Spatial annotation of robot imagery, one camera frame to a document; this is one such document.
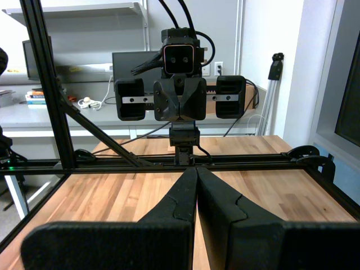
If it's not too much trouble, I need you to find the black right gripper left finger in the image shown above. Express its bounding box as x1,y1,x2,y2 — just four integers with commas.
21,166,197,270

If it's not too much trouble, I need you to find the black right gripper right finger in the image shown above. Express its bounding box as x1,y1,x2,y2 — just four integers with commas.
196,167,360,270

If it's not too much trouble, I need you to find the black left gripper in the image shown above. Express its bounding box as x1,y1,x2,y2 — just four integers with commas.
114,75,246,123

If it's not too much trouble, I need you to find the black computer monitor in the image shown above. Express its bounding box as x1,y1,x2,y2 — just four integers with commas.
22,35,53,83
111,51,164,98

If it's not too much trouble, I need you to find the black and silver tripod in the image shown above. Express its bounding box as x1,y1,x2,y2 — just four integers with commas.
257,52,285,136

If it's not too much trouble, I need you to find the white table leg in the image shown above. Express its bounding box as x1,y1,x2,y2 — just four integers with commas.
4,173,30,221

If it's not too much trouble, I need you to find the black device with green light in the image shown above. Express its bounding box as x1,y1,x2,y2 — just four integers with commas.
0,125,28,171

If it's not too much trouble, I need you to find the stack of books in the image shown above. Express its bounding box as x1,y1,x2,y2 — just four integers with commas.
24,89,47,106

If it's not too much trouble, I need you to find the grey office desk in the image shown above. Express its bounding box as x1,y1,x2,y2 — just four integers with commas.
0,81,268,141

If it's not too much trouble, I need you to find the black rounded object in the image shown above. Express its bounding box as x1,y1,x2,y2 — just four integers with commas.
0,47,9,77

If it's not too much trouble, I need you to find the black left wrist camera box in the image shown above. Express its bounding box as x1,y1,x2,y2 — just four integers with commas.
161,27,201,77

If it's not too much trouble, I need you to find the black cable bundle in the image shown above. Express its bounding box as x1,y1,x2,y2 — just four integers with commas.
130,52,164,77

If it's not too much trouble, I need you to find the thin black looped cable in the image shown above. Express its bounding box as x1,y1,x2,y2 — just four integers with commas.
194,30,217,68

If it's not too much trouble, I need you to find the thin white wire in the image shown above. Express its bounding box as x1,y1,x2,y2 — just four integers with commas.
246,114,271,136

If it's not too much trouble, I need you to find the white shelf upright rail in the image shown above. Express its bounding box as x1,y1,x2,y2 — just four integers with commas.
142,0,150,52

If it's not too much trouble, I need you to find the black rounded frame bracket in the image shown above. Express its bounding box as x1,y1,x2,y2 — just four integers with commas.
286,145,321,159
295,155,336,181
73,148,96,161

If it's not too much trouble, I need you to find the white cable with plug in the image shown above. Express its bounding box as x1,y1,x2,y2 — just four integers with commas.
76,75,114,111

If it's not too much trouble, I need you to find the white wall conduit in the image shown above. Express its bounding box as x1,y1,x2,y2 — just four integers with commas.
235,0,244,76

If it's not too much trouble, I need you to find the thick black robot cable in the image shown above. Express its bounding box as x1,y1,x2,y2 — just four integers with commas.
177,0,197,31
157,0,181,29

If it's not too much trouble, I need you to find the black aluminium frame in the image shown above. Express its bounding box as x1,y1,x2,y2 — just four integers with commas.
0,0,360,255

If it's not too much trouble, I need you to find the white wall shelf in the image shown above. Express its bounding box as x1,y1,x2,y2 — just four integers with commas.
2,1,150,22

